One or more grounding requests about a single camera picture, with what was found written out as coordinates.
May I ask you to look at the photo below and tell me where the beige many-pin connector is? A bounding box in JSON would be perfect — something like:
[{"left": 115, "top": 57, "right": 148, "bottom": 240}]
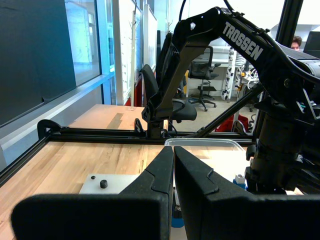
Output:
[{"left": 173, "top": 187, "right": 183, "bottom": 218}]

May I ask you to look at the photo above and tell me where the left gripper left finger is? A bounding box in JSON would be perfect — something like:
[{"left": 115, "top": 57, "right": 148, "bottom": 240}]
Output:
[{"left": 11, "top": 146, "right": 175, "bottom": 240}]

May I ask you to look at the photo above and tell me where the red box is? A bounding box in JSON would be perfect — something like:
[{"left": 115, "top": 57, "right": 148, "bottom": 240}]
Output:
[{"left": 214, "top": 114, "right": 250, "bottom": 133}]

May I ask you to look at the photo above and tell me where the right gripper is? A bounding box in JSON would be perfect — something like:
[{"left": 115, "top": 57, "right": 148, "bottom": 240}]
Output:
[{"left": 245, "top": 146, "right": 320, "bottom": 196}]

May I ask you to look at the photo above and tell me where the black office chair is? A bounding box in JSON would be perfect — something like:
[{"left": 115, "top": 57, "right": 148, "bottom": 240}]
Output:
[
  {"left": 187, "top": 46, "right": 222, "bottom": 112},
  {"left": 139, "top": 63, "right": 198, "bottom": 131}
]

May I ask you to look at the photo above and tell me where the clear plastic container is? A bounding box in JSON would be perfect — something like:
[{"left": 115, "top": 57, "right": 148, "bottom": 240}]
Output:
[{"left": 164, "top": 137, "right": 251, "bottom": 183}]

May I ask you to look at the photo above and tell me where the white task board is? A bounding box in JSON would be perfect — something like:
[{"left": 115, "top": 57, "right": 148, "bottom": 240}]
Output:
[{"left": 79, "top": 173, "right": 188, "bottom": 240}]

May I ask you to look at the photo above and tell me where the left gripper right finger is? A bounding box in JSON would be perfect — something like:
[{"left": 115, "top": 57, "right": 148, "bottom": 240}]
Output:
[{"left": 174, "top": 146, "right": 320, "bottom": 240}]

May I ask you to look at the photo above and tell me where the blue socket block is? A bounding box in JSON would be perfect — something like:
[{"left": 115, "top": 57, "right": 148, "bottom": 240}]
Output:
[
  {"left": 232, "top": 174, "right": 248, "bottom": 191},
  {"left": 171, "top": 216, "right": 185, "bottom": 229}
]

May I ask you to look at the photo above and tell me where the person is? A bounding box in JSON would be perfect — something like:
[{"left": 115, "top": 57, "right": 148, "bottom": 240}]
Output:
[{"left": 291, "top": 35, "right": 303, "bottom": 52}]

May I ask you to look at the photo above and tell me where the black frame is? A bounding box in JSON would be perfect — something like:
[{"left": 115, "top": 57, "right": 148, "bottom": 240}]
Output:
[{"left": 0, "top": 0, "right": 305, "bottom": 187}]

